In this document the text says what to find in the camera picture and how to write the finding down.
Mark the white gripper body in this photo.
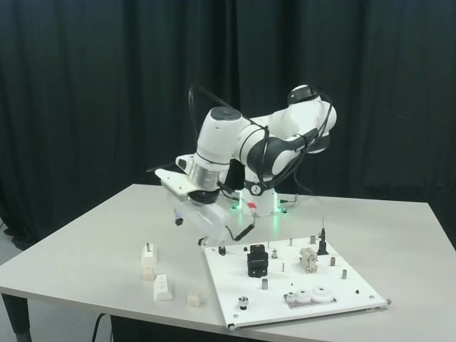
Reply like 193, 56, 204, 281
169, 194, 232, 247

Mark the white long peg holder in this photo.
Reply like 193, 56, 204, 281
152, 273, 175, 302
140, 243, 160, 266

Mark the flat white mounting plate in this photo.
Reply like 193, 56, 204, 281
154, 168, 192, 197

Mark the white task board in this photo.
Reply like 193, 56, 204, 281
202, 233, 392, 328

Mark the black D-SUB plug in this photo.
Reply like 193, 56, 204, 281
245, 244, 269, 279

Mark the beige connector block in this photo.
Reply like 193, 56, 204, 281
299, 247, 319, 276

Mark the black plug with thin pin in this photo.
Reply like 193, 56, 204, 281
316, 215, 331, 256

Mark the white large gear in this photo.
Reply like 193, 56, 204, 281
310, 285, 335, 305

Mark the black curtain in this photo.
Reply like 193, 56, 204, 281
0, 0, 456, 247

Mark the dark table leg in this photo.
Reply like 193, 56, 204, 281
1, 293, 30, 342

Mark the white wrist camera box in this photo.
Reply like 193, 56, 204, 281
175, 153, 195, 171

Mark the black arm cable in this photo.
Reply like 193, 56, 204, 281
187, 82, 338, 196

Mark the black floor cable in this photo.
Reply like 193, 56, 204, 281
93, 312, 112, 342

